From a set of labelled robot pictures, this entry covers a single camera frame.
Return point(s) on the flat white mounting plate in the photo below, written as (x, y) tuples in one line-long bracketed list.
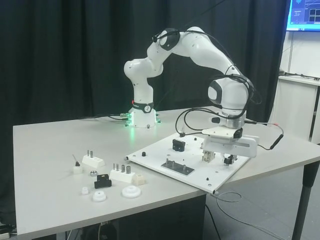
[(212, 131)]

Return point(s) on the thick metal round peg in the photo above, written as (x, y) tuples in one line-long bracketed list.
[(129, 169)]

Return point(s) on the medium metal round peg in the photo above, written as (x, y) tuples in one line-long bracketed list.
[(123, 168)]

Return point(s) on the white small gear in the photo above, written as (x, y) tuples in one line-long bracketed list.
[(84, 191)]

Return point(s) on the slim metal round peg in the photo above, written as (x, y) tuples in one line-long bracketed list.
[(117, 167)]

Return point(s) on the white round peg holder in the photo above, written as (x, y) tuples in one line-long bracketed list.
[(122, 176)]

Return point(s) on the black table leg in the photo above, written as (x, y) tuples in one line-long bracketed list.
[(303, 200)]

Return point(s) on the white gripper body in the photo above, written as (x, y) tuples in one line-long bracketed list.
[(225, 145)]

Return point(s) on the white large gear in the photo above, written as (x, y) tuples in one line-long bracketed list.
[(131, 193)]

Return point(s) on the white square peg holder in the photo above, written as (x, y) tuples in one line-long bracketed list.
[(93, 162)]

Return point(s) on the black D-SUB plug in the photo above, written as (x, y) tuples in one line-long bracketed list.
[(103, 182)]

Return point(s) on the small black plug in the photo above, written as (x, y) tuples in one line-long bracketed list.
[(77, 163)]

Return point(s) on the round metal BNC plug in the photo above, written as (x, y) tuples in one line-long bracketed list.
[(93, 173)]

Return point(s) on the white cabinet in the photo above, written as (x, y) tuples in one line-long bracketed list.
[(295, 105)]

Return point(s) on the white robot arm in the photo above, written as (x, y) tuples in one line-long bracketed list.
[(200, 47)]

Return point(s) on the black curtains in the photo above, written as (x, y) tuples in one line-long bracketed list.
[(62, 50)]

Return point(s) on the white task board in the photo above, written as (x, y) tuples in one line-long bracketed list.
[(155, 155)]

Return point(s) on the cream square block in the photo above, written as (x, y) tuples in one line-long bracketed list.
[(138, 180)]

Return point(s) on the white medium gear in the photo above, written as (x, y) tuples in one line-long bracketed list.
[(99, 196)]

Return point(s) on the blue screen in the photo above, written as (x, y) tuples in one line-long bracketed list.
[(303, 13)]

